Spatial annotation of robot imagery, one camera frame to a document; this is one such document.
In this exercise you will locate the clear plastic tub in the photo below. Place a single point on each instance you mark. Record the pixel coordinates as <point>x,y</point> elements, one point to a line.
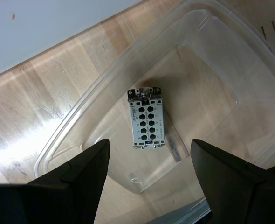
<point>209,81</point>

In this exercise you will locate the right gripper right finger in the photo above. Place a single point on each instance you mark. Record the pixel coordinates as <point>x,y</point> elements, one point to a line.
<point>240,198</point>

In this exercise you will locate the grey HAN10-E connector insert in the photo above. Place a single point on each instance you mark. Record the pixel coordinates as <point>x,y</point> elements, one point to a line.
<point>145,121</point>

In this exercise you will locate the white plastic board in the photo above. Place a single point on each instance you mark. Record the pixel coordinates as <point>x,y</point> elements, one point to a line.
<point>46,28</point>

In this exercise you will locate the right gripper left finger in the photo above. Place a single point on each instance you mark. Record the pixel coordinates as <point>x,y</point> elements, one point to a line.
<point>58,200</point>

